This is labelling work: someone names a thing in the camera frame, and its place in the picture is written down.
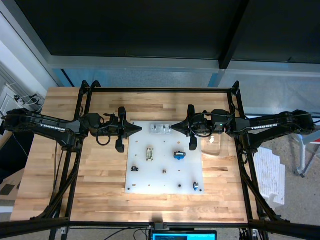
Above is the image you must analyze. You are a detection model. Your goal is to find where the black aluminium frame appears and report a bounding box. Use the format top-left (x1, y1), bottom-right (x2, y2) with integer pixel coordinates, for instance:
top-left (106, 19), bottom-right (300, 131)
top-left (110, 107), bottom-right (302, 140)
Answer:
top-left (0, 79), bottom-right (320, 240)

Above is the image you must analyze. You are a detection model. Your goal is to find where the grey metal stand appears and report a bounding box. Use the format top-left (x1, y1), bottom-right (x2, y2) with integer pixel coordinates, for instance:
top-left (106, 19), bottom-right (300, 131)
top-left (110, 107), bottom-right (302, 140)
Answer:
top-left (292, 132), bottom-right (320, 179)

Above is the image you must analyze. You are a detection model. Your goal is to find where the white cable bundle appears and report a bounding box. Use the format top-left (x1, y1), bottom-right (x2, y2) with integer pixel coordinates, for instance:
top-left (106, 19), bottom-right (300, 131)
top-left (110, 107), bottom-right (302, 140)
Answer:
top-left (13, 93), bottom-right (42, 106)

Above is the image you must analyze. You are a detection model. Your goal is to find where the blue D-sub connector mount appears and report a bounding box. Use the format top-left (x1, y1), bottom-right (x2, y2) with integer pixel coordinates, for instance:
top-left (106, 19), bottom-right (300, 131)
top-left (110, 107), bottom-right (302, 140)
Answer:
top-left (173, 149), bottom-right (187, 161)

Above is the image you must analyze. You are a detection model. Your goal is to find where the white foam block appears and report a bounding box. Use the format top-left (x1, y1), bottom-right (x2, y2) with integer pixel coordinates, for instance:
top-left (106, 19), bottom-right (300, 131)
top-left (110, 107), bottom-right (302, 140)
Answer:
top-left (251, 146), bottom-right (286, 213)

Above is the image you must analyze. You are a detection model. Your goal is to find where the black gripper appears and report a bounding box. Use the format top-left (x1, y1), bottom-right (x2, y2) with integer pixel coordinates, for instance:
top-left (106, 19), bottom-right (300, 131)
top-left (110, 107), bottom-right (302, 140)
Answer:
top-left (104, 106), bottom-right (143, 154)
top-left (171, 104), bottom-right (213, 152)

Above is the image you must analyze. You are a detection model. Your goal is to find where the clear plastic tub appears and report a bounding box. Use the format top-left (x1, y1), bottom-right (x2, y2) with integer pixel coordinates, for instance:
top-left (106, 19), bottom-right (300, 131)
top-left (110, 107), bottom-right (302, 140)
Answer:
top-left (201, 132), bottom-right (223, 158)

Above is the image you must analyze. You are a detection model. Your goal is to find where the white task board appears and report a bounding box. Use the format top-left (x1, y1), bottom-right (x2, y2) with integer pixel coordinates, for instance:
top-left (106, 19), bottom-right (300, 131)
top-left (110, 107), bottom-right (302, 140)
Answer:
top-left (124, 120), bottom-right (205, 195)

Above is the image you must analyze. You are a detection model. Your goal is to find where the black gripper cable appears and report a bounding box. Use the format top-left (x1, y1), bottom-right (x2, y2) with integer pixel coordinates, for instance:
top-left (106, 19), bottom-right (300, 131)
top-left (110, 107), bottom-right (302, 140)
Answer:
top-left (188, 112), bottom-right (211, 138)
top-left (96, 129), bottom-right (112, 147)

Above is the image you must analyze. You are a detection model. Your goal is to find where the laptop screen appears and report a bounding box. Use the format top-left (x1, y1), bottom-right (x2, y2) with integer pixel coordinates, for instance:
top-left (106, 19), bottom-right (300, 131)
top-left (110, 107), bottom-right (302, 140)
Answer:
top-left (149, 230), bottom-right (218, 240)

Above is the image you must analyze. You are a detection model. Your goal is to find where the silver bar with pins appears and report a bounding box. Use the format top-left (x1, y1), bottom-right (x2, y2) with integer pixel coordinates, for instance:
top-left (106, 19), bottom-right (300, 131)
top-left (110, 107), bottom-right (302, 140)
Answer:
top-left (149, 122), bottom-right (173, 135)

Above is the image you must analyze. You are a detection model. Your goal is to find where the black vertical pillar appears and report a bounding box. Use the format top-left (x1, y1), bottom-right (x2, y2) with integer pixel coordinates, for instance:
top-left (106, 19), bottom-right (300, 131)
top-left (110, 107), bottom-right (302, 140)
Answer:
top-left (218, 0), bottom-right (251, 70)

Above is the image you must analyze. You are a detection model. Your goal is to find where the cardboard box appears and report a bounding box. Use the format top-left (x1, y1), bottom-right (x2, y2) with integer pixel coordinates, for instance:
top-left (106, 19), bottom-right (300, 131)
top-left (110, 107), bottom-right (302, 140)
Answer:
top-left (0, 167), bottom-right (26, 201)

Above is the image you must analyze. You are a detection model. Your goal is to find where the small black camera box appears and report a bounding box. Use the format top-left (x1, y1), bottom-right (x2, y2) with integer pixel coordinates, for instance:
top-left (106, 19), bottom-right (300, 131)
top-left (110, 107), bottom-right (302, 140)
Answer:
top-left (152, 217), bottom-right (168, 230)

